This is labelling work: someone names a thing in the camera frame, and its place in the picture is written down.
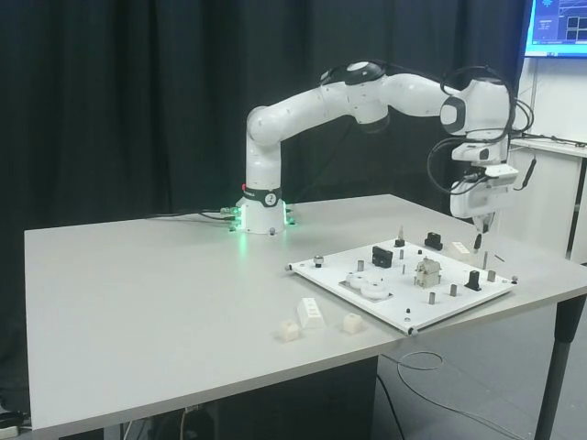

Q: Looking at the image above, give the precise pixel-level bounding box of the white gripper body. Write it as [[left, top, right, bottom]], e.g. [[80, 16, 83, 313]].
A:
[[449, 180, 508, 220]]

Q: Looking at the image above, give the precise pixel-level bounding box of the white cabinet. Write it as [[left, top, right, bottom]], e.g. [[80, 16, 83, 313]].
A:
[[507, 136, 587, 266]]

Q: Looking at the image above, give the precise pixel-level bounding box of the metal clamp block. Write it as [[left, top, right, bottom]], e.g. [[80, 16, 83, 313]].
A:
[[413, 257, 443, 291]]

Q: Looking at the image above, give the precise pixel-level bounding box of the black D-SUB plug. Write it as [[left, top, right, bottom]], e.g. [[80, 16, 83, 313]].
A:
[[371, 245, 395, 269]]

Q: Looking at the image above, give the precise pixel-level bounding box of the white task board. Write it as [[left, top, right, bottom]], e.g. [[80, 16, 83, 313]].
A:
[[283, 237, 520, 339]]

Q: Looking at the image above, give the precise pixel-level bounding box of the white large gear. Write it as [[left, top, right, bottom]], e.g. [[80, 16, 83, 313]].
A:
[[360, 280, 389, 303]]

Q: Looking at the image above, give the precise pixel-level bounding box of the small white cube holder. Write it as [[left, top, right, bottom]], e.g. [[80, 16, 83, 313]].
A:
[[342, 313, 366, 335], [277, 318, 303, 344]]

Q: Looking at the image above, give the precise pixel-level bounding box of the black table leg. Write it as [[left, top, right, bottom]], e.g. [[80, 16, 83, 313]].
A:
[[534, 291, 582, 440]]

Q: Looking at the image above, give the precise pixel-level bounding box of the white slanted holder with slots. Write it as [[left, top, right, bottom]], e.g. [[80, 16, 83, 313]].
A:
[[295, 297, 328, 330]]

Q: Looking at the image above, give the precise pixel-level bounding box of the blue screen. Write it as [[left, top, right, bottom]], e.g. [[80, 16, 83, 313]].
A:
[[524, 0, 587, 60]]

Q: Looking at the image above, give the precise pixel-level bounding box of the black curtain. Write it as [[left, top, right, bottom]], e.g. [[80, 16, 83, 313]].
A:
[[0, 0, 536, 416]]

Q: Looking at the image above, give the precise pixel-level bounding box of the white power strip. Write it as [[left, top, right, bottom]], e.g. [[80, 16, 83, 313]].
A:
[[0, 410, 31, 439]]

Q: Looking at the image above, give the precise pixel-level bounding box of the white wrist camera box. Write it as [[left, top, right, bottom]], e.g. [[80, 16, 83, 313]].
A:
[[484, 165, 520, 189]]

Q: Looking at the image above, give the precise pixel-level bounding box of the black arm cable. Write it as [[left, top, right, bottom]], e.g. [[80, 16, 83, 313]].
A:
[[426, 66, 537, 196]]

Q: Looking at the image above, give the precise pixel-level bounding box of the thin black rod on wire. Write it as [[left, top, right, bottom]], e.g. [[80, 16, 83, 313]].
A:
[[512, 157, 538, 191]]

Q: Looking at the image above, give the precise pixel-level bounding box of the grey floor cable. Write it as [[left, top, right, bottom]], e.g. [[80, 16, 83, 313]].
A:
[[376, 349, 551, 440]]

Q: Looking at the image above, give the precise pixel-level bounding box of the black base cable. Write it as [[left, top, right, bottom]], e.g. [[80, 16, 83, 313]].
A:
[[149, 206, 240, 223]]

